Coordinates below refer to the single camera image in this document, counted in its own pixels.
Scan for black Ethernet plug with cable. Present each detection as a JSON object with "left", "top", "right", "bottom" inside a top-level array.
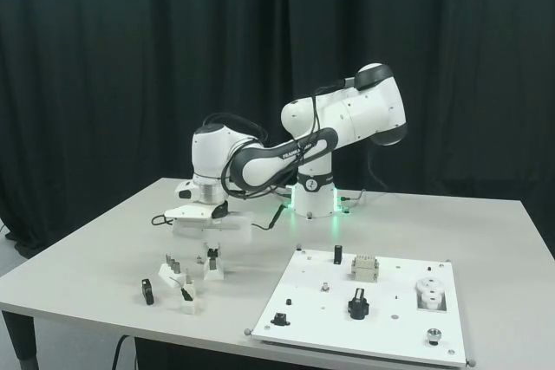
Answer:
[{"left": 168, "top": 275, "right": 194, "bottom": 302}]

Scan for black curtain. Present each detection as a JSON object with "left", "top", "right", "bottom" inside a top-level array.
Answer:
[{"left": 0, "top": 0, "right": 555, "bottom": 254}]

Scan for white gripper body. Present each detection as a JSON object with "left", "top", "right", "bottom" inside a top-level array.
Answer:
[{"left": 172, "top": 212, "right": 254, "bottom": 244}]

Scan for black table leg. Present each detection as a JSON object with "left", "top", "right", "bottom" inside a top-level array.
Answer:
[{"left": 2, "top": 311, "right": 38, "bottom": 370}]

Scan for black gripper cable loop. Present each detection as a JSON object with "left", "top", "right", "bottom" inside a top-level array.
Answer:
[{"left": 150, "top": 212, "right": 179, "bottom": 228}]

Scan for thin black rod on wire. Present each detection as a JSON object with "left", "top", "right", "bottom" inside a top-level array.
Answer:
[{"left": 251, "top": 204, "right": 283, "bottom": 231}]

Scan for black base cables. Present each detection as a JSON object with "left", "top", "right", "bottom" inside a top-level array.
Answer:
[{"left": 337, "top": 189, "right": 369, "bottom": 211}]

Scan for black waterproof plug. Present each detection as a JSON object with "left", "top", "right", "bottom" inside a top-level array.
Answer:
[{"left": 348, "top": 287, "right": 370, "bottom": 320}]

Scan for small white Ethernet plug holder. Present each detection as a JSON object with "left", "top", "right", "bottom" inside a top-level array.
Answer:
[{"left": 175, "top": 295, "right": 204, "bottom": 315}]

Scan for white round peg holder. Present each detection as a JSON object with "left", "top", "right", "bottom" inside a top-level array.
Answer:
[{"left": 157, "top": 262, "right": 186, "bottom": 289}]

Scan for white task board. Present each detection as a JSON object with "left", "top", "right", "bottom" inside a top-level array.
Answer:
[{"left": 245, "top": 244, "right": 474, "bottom": 367}]

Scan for white stepped square peg holder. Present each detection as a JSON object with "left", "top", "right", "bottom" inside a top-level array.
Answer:
[{"left": 202, "top": 256, "right": 227, "bottom": 281}]

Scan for white large gear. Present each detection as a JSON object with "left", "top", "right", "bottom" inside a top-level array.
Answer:
[{"left": 415, "top": 276, "right": 444, "bottom": 297}]

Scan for black D-SUB plug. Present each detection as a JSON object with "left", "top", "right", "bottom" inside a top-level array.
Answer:
[{"left": 140, "top": 277, "right": 156, "bottom": 306}]

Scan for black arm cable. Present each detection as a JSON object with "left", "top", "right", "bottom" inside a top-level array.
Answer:
[{"left": 202, "top": 77, "right": 355, "bottom": 198}]

